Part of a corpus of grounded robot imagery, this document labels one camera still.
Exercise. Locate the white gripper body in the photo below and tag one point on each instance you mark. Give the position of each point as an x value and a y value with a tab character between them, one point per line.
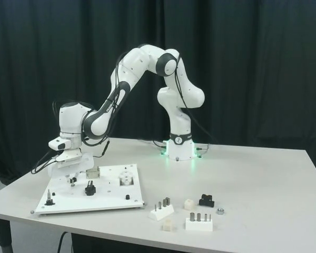
87	162

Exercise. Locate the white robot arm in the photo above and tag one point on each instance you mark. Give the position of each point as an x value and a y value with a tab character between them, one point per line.
179	118

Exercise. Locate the flat white mounting plate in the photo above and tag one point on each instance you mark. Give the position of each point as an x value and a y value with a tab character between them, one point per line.
68	158

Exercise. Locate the metal bolt with black base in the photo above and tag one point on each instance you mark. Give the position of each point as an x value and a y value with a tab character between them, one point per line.
49	197

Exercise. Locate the white task board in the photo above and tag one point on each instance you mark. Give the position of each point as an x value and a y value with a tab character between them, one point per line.
100	200

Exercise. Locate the white large gear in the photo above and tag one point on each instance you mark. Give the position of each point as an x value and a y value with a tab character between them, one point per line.
127	174

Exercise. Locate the white medium gear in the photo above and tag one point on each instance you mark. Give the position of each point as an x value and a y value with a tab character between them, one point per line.
127	179

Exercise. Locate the white small gear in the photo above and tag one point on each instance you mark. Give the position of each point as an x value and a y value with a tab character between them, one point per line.
127	183

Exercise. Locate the black cabinet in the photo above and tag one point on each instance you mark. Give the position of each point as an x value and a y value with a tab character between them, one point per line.
89	247

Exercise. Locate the medium metal square peg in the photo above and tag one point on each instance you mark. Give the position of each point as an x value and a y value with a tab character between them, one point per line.
160	205

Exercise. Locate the black table leg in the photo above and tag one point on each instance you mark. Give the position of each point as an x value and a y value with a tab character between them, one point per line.
1	234

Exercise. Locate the white square peg holder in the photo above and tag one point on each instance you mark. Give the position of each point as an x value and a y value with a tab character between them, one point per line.
160	214

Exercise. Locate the large metal square peg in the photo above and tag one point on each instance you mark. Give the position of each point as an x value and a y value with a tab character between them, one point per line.
167	203

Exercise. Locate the white cube plug holder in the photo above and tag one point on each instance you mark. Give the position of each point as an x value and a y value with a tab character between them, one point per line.
167	226
189	205

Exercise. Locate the large metal round peg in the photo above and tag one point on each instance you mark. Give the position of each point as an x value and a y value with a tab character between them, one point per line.
193	216

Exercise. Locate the medium metal round peg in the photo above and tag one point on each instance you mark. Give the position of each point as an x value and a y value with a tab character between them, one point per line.
199	216

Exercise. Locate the black D-SUB plug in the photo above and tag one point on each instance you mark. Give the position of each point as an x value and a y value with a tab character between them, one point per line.
206	201

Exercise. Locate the white round peg holder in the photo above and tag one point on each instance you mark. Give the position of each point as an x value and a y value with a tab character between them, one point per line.
199	225

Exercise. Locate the black curtain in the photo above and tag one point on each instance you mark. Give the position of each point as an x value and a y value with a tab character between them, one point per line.
15	52

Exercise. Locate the metal nut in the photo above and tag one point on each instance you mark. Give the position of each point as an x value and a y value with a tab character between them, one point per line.
220	211

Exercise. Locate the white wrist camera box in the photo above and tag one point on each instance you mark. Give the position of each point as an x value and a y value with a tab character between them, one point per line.
60	144

